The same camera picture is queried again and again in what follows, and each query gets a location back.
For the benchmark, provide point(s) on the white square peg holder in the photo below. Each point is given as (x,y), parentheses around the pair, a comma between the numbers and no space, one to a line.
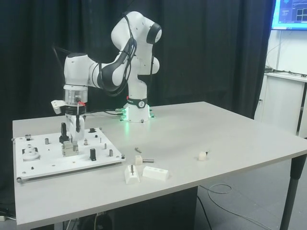
(131,178)

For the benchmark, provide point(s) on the metal BNC plug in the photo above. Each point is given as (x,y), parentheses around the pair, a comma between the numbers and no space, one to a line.
(28,137)

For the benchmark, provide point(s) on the black table leg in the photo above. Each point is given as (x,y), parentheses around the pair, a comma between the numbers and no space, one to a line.
(291,191)

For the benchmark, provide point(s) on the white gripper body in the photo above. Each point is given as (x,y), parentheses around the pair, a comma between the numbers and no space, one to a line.
(72,124)

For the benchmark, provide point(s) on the black D-SUB plug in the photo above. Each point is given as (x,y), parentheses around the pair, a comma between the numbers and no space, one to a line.
(63,134)

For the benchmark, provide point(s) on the white cabinet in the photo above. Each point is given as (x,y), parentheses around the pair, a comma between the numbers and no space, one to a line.
(280,103)

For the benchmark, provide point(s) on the blue screen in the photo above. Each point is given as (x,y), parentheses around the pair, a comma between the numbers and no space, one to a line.
(290,14)

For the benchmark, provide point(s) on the white medium gear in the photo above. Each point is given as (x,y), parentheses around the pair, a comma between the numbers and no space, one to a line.
(30,148)

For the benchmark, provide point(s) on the white task board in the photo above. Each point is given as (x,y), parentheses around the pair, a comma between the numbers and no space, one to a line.
(60,165)

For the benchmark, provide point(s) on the white large gear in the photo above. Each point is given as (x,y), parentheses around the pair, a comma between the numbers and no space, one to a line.
(32,158)

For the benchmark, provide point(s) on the small metal plug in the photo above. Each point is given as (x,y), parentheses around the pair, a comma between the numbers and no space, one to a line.
(85,142)

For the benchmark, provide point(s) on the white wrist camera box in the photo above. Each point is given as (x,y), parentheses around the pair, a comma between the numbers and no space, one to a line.
(57,106)

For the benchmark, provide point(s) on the black curtain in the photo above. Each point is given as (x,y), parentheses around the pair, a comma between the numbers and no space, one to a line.
(216,48)

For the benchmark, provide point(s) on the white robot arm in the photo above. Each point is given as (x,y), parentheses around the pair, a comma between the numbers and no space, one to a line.
(134,72)

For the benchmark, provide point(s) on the white round peg holder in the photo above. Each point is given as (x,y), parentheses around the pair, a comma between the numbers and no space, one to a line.
(154,174)

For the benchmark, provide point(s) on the white cube holder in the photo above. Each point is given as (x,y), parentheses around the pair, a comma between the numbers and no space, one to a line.
(138,160)
(202,156)

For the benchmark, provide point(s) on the small metal bolt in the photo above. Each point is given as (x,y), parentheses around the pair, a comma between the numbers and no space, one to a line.
(138,150)

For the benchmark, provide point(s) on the thick metal round peg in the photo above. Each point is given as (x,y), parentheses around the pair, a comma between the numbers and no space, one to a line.
(148,160)

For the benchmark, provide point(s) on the black USB plug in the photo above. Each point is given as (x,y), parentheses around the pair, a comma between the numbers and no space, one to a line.
(92,154)

